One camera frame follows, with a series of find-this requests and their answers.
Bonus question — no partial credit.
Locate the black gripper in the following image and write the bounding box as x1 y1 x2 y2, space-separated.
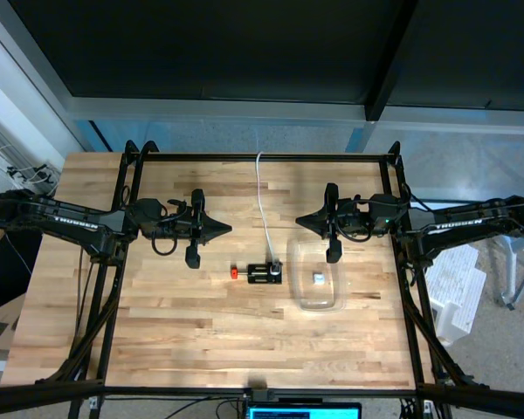
295 182 357 264
174 188 233 270

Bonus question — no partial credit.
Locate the black clamp with red knob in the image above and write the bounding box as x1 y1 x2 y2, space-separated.
230 260 286 286

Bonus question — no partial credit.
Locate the clear plastic tub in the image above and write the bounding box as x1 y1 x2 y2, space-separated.
286 237 349 313

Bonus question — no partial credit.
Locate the white foam block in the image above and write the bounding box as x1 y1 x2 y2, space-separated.
423 243 489 348

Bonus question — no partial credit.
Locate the laptop with blue screen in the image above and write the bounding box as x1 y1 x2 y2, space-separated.
243 402 362 419

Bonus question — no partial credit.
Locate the grey metal stand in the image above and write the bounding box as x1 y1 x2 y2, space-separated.
484 235 524 312

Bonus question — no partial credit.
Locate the brown cardboard box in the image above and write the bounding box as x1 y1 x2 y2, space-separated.
0 291 27 350

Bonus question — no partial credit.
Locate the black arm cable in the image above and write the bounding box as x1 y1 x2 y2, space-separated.
336 196 416 243
150 226 179 257

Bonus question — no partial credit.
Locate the white receptacle cord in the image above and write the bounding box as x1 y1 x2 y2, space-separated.
255 150 277 264

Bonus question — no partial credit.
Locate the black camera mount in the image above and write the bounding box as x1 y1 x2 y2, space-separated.
246 379 275 401

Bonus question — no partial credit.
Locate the black and white cable bundle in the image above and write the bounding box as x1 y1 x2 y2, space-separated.
3 161 58 187

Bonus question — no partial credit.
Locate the black metal frame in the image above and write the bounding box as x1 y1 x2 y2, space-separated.
0 139 524 419

